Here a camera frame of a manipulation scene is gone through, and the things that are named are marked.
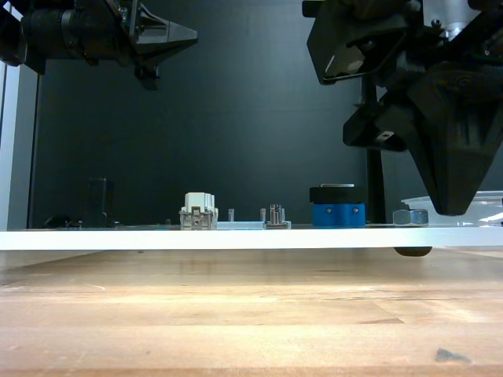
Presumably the black window post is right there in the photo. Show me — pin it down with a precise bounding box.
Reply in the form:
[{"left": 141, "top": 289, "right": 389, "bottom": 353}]
[{"left": 365, "top": 72, "right": 385, "bottom": 224}]

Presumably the black rubber foot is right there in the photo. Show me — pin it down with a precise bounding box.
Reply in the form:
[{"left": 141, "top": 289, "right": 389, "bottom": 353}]
[{"left": 394, "top": 246, "right": 433, "bottom": 258}]

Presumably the silver M12 hex nut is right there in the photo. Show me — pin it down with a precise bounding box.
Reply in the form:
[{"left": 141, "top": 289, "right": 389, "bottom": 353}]
[{"left": 391, "top": 209, "right": 430, "bottom": 228}]

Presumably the beige connector housing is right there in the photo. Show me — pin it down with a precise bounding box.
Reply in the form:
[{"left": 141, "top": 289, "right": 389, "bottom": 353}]
[{"left": 178, "top": 191, "right": 219, "bottom": 231}]

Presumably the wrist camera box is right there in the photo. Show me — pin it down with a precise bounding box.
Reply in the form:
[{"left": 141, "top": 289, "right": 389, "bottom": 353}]
[{"left": 301, "top": 0, "right": 424, "bottom": 86}]

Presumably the blue and black connector block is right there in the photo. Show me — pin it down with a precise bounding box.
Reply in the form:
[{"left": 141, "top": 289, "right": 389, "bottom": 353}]
[{"left": 308, "top": 181, "right": 368, "bottom": 228}]

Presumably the clear acrylic block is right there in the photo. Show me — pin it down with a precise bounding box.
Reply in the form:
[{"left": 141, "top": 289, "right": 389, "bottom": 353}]
[{"left": 215, "top": 221, "right": 265, "bottom": 231}]

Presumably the clear plastic tub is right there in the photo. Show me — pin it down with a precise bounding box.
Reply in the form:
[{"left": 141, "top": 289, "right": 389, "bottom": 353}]
[{"left": 400, "top": 189, "right": 503, "bottom": 228}]

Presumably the white board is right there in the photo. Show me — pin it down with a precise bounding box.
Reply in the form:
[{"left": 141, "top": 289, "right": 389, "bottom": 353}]
[{"left": 0, "top": 225, "right": 503, "bottom": 252}]

